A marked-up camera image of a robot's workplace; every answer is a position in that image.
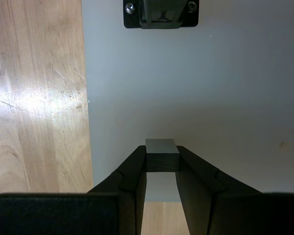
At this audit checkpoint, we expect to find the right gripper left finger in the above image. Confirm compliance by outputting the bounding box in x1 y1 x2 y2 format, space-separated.
88 145 147 235

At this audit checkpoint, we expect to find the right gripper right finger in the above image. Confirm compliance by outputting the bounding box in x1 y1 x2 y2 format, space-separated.
175 145 263 235

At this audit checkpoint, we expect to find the grey metal bar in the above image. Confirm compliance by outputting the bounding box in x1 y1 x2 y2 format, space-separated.
145 139 181 173

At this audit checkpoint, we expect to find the white task board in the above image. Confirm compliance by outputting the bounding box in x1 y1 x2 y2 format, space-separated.
82 0 294 203

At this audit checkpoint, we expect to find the black socket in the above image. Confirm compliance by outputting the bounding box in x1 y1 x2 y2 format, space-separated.
123 0 199 30

